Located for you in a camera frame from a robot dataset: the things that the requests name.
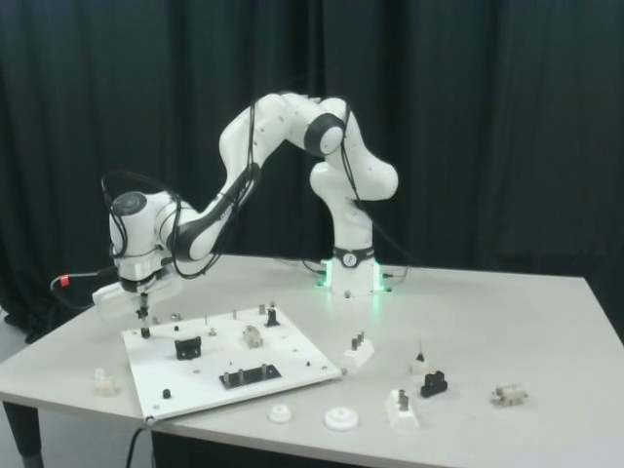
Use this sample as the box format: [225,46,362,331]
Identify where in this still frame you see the dark grey table leg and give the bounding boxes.
[2,400,41,468]

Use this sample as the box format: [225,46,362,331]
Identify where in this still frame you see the black curtain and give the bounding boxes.
[0,0,624,342]

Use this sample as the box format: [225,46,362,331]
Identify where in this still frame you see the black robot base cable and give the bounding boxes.
[368,226,418,284]

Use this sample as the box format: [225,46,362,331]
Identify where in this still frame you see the black D-SUB plug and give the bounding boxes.
[419,370,449,399]

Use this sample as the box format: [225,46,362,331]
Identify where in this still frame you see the white large gear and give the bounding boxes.
[323,407,358,433]

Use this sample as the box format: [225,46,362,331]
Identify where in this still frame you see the white square peg holder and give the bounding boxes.
[340,340,375,368]

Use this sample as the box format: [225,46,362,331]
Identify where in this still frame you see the white task board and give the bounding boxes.
[120,302,342,424]

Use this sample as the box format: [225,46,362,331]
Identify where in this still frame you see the white round peg holder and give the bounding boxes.
[385,388,421,431]

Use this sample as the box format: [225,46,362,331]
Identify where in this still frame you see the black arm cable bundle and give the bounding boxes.
[99,95,365,283]

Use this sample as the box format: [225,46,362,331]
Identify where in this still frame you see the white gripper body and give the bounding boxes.
[92,277,185,321]

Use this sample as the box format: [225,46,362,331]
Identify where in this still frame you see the black hanging cable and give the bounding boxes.
[125,422,147,468]

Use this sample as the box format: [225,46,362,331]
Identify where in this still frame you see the silver metal connector plug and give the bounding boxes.
[490,383,527,407]

